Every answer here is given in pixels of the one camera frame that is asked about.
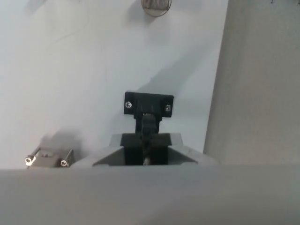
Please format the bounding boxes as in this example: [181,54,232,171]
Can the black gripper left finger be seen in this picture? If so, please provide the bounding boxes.
[92,133,144,166]

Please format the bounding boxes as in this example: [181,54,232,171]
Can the white task board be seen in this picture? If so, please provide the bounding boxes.
[0,0,230,170]

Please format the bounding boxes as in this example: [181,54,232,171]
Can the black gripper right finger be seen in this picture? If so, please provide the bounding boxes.
[150,133,198,166]

